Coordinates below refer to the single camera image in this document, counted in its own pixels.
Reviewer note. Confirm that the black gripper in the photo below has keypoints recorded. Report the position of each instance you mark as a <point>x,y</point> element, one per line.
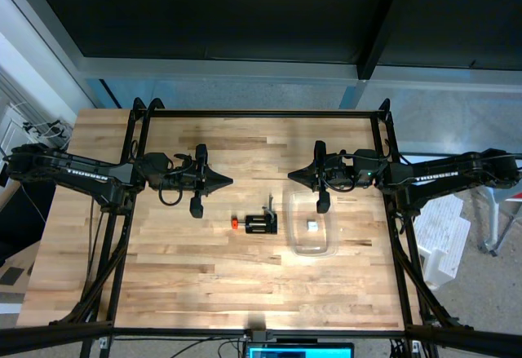
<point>332,176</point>
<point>191,178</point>

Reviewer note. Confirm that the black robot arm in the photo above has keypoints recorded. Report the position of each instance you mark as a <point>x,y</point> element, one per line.
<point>81,170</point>
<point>440,176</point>

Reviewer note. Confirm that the small white block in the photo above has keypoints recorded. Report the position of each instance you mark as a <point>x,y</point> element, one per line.
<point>312,225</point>

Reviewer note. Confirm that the clear plastic tub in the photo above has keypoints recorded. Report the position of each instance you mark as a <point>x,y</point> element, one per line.
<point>302,237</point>

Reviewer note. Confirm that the black clamp with red knob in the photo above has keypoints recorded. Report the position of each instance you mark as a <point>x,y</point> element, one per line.
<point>257,225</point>

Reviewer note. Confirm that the black room column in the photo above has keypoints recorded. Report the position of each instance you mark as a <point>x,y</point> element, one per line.
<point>373,48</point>

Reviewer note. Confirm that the white foam packing block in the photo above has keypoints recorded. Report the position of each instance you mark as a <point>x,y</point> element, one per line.
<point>440,244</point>

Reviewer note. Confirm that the laptop screen with blue edge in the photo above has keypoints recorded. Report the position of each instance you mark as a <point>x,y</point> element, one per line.
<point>297,352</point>

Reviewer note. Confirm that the power strip with plugs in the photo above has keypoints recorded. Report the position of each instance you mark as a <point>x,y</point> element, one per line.
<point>41,129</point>

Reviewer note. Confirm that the grey metal stand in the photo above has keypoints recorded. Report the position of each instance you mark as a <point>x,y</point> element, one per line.
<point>493,211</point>

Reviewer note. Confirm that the brown cardboard box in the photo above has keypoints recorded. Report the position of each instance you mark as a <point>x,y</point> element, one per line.
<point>24,260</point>

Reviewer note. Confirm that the black metal table frame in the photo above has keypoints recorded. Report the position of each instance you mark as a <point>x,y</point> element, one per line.
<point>261,113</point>

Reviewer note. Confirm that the black low camera mount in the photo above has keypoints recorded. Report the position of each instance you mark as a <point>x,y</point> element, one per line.
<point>259,334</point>

